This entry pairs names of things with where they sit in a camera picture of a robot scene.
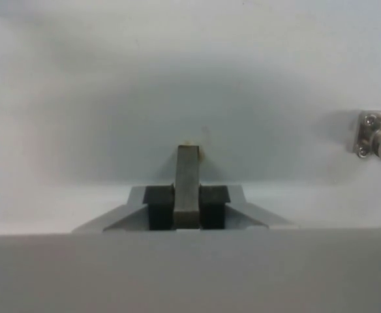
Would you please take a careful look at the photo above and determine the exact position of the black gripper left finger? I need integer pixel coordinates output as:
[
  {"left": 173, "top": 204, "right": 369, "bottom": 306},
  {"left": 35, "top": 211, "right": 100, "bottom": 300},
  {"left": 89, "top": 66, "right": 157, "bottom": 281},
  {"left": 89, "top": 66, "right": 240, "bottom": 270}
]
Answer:
[{"left": 71, "top": 185, "right": 175, "bottom": 233}]

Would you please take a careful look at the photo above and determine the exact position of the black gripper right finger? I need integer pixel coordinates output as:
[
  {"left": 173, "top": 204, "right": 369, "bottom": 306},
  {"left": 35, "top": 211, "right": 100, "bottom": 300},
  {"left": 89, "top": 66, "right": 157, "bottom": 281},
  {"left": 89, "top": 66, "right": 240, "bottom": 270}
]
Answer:
[{"left": 198, "top": 185, "right": 297, "bottom": 231}]

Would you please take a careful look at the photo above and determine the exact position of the metal square peg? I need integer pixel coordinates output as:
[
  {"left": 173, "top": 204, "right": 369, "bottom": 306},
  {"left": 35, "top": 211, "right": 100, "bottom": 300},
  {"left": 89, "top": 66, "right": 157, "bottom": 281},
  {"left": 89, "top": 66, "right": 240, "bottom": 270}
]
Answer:
[{"left": 173, "top": 144, "right": 201, "bottom": 230}]

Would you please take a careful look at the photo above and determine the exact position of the white task board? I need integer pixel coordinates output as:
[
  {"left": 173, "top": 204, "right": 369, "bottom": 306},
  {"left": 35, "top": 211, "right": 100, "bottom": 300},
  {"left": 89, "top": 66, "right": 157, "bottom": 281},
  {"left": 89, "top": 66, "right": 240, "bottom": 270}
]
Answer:
[{"left": 0, "top": 0, "right": 381, "bottom": 236}]

